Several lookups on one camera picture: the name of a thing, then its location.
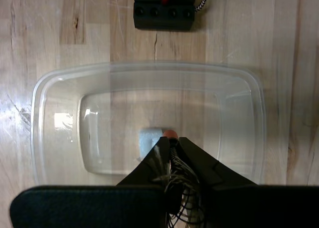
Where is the clear plastic tub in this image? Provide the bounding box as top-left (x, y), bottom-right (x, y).
top-left (30, 60), bottom-right (267, 186)

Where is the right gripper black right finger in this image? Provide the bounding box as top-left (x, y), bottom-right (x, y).
top-left (178, 137), bottom-right (259, 186)

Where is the white foam block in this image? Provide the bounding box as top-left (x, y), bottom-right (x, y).
top-left (139, 127), bottom-right (165, 161)

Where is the black white braided cable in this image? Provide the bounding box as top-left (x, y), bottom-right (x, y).
top-left (194, 0), bottom-right (208, 13)

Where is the red rca connector frayed wire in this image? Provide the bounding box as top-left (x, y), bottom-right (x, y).
top-left (152, 129), bottom-right (207, 225)

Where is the black clamp hub red knob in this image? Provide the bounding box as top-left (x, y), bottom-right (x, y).
top-left (133, 0), bottom-right (196, 31)

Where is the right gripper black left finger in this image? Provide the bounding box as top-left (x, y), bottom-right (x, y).
top-left (117, 137), bottom-right (170, 186)

